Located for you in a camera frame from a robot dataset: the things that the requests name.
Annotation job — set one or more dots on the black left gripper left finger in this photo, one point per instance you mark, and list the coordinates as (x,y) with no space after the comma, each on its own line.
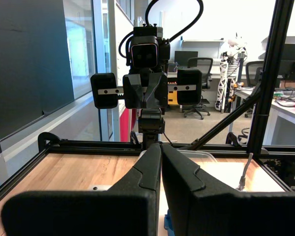
(88,214)

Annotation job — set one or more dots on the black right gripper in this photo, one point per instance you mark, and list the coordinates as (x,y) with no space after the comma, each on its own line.
(189,81)

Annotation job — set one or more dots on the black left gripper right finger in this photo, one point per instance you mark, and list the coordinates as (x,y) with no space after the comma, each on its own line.
(236,214)

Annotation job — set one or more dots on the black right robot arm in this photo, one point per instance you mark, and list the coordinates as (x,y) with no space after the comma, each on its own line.
(151,123)

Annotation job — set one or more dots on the blue and black connector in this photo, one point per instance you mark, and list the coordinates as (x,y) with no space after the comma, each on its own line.
(167,221)

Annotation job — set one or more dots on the yellow cabinet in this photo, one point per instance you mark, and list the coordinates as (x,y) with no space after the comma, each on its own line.
(172,97)

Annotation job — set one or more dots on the red partition panel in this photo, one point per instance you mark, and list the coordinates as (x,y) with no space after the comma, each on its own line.
(125,123)

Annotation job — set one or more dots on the black office chair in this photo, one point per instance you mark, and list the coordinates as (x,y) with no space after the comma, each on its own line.
(199,81)
(252,71)

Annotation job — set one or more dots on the black computer monitor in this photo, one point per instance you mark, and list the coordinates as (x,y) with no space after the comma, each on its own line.
(292,59)
(186,57)

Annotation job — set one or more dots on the clear plastic tub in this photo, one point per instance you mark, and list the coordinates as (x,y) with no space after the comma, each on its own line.
(199,155)

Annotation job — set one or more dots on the white lattice figure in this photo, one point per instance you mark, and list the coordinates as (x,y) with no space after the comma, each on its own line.
(222,86)

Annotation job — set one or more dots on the white shelf desk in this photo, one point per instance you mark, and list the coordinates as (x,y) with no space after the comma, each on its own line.
(201,41)

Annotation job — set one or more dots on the white office desk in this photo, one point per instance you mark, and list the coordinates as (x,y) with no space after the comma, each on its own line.
(285,111)

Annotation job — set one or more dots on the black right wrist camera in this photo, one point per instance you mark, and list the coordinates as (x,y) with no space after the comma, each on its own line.
(145,52)

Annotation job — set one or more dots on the black aluminium frame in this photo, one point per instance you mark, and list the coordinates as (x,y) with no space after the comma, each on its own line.
(264,98)

